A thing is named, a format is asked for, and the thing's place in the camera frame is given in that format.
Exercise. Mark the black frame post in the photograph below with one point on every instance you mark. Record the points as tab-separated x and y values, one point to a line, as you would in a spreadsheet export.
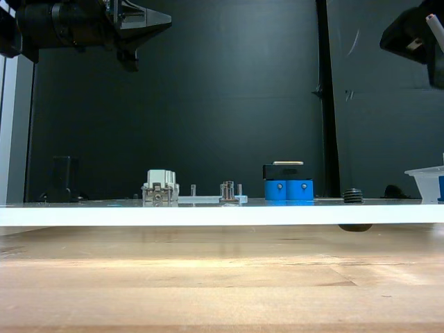
329	138

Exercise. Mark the white board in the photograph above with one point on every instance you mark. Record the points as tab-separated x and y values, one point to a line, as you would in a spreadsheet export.
208	215

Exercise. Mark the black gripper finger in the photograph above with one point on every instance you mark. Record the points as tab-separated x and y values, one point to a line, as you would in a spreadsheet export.
130	41
156	19

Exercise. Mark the blue connector holder block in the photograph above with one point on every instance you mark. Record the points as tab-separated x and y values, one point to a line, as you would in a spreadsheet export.
275	190
300	190

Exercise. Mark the black rubber board foot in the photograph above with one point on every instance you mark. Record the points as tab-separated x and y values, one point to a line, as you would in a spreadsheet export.
355	227

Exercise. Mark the small metal pin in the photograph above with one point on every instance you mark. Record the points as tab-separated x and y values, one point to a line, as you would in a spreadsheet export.
239	189
193	190

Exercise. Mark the silver d-sub connector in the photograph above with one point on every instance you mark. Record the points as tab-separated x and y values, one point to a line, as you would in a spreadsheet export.
288	162

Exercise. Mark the black connector box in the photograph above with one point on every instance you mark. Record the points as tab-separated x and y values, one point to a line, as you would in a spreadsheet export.
274	172

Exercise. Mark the black corner clamp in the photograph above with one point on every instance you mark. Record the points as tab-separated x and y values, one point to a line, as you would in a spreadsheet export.
392	192

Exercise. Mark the clear plastic tub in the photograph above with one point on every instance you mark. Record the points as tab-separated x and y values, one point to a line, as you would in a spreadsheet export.
428	184

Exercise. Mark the blue part in tub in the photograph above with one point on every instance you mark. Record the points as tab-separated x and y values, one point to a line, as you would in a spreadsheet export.
441	187

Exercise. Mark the black upright bracket clamp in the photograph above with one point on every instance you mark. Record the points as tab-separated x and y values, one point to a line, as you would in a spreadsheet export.
62	173

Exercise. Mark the grey connector housing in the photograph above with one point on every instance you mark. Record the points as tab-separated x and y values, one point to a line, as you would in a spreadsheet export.
159	187

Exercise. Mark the grey metal upright frame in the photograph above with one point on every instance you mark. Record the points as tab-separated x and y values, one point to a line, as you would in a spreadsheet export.
8	138

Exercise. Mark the light blue bar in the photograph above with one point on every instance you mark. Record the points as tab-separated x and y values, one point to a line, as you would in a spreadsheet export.
201	199

